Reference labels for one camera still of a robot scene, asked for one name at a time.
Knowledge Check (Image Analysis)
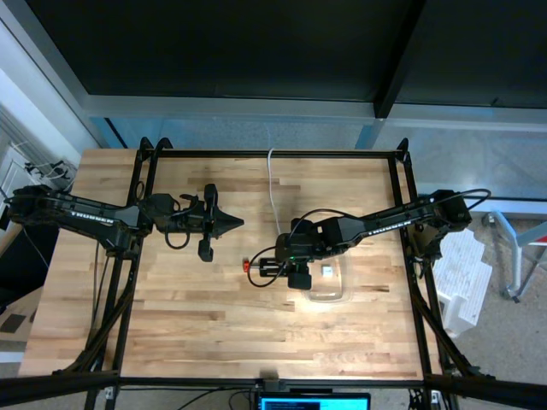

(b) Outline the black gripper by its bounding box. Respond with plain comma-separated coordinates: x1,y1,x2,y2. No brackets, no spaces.
276,232,318,290
186,183,245,262

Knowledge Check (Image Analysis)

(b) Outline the clear plastic tub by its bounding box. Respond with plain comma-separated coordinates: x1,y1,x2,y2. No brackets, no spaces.
298,249,356,305

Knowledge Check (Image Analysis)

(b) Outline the black vise with red knob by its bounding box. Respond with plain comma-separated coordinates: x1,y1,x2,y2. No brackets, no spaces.
242,255,292,279

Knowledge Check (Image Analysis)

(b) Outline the small black mounted box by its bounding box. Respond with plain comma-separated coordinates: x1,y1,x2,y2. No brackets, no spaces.
255,370,286,392

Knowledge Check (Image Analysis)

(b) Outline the blue-edged laptop screen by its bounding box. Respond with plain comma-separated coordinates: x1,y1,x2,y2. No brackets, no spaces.
255,391,372,410

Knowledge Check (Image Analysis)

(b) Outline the white ribbed foam block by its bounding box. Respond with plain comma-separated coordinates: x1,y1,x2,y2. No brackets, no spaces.
431,232,493,339

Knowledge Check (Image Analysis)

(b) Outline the brown cardboard box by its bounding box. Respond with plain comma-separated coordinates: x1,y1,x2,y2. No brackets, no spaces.
0,286,44,343

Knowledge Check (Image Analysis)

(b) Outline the black foam square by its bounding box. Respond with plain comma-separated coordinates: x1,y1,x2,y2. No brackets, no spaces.
0,313,26,335

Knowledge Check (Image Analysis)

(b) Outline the black pillar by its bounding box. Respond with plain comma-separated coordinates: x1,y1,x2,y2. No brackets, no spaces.
373,0,428,120

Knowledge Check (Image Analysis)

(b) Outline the white power cable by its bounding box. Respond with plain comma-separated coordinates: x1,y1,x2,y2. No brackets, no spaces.
267,147,286,240

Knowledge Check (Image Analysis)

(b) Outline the black aluminium frame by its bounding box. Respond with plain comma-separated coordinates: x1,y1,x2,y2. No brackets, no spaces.
0,136,547,410

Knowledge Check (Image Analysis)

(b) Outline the tangled cable bundle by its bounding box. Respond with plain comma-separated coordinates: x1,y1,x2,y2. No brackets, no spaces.
23,159,72,181

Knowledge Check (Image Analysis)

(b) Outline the grey metal chair frame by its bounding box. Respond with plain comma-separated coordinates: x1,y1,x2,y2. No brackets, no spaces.
482,209,547,304

